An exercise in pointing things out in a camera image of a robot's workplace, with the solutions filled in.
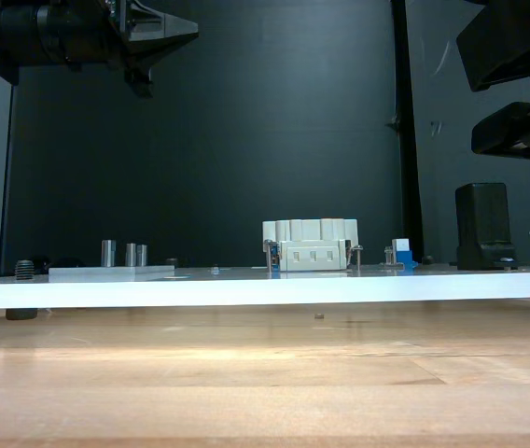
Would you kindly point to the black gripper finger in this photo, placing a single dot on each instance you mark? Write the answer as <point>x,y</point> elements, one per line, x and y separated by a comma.
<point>157,50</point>
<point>153,25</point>

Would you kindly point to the thin steel bar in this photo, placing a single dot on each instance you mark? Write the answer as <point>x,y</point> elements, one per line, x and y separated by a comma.
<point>143,256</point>

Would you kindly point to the medium steel bar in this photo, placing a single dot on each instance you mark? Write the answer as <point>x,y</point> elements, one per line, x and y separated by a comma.
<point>131,256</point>

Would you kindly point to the thick steel bar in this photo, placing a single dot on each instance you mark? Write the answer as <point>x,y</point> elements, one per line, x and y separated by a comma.
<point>108,254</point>

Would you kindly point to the aluminium bar holder plate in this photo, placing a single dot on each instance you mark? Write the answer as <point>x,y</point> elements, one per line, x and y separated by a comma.
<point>87,274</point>

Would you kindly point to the white taskboard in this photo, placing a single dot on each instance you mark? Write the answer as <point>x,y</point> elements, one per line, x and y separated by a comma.
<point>265,291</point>

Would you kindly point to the black taskboard foot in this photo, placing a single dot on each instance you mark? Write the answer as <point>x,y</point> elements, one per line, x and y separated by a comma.
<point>21,315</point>

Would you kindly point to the black connector hood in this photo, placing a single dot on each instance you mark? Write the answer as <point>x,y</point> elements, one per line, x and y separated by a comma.
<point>479,224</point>

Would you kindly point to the black round-head screw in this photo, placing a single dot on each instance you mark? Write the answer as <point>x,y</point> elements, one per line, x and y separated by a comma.
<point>172,262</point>
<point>428,260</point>

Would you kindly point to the silver screw head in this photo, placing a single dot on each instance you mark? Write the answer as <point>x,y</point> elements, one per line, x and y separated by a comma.
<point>506,259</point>

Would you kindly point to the small clear nut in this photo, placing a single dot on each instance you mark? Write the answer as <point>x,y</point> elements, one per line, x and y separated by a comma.
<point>215,269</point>

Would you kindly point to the long silver screw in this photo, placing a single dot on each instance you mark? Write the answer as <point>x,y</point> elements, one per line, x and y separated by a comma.
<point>358,259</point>
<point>269,252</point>

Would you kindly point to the blue and white connector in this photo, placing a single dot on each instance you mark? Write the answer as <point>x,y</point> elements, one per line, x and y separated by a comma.
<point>405,259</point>

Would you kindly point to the short silver bolt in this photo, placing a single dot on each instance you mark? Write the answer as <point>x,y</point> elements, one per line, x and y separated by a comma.
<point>389,256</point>

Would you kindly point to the black ribbed set screw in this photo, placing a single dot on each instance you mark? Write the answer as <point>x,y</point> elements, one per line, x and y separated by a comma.
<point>24,270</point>

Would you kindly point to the white multi-pin connector housing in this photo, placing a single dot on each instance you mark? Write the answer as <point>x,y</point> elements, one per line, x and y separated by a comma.
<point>311,254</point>

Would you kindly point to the black vertical post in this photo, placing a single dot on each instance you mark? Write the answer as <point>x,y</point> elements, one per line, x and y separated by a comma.
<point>407,140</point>

